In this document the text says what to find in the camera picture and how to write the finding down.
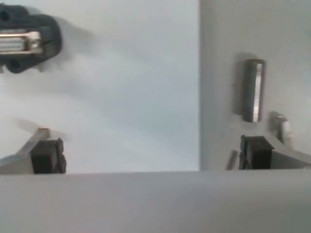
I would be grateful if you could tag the small metal bolt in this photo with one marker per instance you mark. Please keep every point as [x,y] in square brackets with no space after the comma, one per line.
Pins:
[280,127]

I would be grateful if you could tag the dark metal square peg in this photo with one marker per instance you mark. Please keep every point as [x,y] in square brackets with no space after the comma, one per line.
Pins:
[253,92]

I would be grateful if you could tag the white task board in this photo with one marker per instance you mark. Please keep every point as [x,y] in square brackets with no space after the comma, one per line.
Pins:
[121,97]

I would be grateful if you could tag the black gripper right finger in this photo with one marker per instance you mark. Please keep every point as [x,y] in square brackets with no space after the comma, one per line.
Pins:
[257,155]

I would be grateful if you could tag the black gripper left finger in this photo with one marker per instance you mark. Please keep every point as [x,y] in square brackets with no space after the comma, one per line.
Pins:
[46,157]

